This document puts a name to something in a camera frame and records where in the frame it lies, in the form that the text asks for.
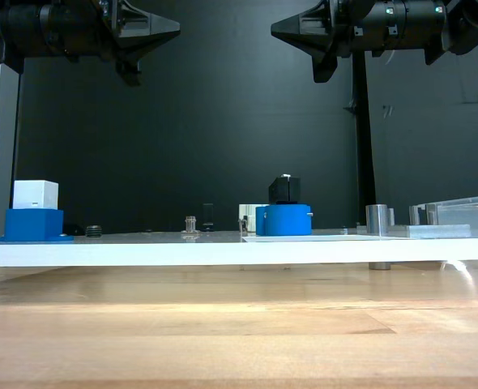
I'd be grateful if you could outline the blue round connector mount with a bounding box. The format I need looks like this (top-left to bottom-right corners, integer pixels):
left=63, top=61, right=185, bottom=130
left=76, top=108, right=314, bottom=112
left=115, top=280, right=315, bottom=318
left=255, top=204, right=314, bottom=237

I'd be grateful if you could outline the white cube block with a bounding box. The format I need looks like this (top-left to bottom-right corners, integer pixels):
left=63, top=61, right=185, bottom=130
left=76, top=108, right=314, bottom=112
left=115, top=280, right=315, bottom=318
left=12, top=180, right=60, bottom=211

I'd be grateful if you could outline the blue square socket base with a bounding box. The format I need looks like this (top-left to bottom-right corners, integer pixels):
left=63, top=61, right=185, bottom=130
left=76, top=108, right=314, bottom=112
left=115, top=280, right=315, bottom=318
left=0, top=207, right=75, bottom=243

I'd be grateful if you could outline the white board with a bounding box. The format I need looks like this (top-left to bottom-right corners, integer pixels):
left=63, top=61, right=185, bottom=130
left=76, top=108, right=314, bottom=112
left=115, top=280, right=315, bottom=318
left=0, top=233, right=478, bottom=269

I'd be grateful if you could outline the clear plastic connector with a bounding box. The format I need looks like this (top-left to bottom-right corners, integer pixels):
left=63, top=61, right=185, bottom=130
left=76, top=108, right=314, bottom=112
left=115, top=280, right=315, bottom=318
left=181, top=216, right=202, bottom=240

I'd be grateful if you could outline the black D-sub connector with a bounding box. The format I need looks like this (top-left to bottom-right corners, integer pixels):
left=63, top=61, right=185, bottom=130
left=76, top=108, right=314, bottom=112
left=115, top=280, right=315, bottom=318
left=267, top=173, right=302, bottom=204

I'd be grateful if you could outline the white connector housing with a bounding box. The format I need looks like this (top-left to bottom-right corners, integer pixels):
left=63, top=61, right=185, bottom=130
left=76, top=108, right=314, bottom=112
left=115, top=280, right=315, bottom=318
left=238, top=204, right=260, bottom=235

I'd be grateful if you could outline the small black upright plug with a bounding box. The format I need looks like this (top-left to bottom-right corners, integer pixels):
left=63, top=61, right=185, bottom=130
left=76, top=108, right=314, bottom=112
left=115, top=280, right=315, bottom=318
left=202, top=203, right=216, bottom=232

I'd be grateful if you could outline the clear plastic tub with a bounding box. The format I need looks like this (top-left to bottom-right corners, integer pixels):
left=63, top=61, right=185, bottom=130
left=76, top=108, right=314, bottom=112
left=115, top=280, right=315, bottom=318
left=408, top=194, right=478, bottom=293

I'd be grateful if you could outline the silver 16mm metal cylinder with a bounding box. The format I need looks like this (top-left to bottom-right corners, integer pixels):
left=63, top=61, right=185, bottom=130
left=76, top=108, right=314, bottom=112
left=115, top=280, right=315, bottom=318
left=365, top=203, right=391, bottom=271

